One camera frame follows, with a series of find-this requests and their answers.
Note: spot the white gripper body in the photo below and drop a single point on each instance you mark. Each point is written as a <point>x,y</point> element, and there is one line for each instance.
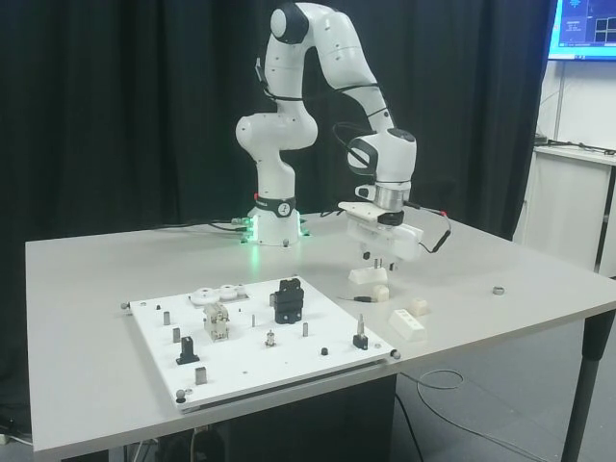
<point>390,240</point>

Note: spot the black curtain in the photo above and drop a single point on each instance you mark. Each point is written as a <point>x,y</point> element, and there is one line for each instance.
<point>120,120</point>

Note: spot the white cabinet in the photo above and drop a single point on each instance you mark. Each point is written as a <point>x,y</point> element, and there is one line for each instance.
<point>568,207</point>

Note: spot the white square peg holder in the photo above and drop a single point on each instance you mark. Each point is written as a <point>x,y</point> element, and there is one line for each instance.
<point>406,326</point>

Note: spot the white task board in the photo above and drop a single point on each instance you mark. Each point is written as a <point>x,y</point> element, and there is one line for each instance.
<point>250,370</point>

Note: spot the white medium gear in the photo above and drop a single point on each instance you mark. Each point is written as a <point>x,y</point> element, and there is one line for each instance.
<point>230,291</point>

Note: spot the white large gear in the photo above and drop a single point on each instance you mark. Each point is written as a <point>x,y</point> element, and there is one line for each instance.
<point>204,296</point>

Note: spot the white round peg holder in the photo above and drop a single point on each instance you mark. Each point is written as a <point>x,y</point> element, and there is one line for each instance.
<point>368,276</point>

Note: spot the medium metal square peg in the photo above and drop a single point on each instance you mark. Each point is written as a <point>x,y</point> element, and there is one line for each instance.
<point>176,335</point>

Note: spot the blue monitor screen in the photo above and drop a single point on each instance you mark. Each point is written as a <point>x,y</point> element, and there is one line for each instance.
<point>584,29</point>

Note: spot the black table leg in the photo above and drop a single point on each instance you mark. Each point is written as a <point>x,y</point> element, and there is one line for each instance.
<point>589,385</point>

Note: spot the small metal square peg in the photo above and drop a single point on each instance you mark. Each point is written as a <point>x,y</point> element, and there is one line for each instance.
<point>166,319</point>

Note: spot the black D-SUB plug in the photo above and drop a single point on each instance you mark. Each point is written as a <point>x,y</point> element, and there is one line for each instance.
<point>287,303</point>

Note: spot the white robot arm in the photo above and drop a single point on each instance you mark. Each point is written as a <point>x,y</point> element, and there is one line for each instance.
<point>272,178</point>

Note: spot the small white plug holder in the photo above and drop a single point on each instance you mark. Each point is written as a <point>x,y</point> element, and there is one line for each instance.
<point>418,307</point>
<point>382,293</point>

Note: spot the metal BNC plug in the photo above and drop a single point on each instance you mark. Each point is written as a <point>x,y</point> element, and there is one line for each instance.
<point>270,337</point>

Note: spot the metal bolt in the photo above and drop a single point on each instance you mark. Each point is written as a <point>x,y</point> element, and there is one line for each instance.
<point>360,327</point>

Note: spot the large metal square peg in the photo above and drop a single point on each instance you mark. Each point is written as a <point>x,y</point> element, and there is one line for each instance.
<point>200,377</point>

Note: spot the thick metal round peg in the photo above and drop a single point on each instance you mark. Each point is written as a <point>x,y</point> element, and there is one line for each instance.
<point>305,330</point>

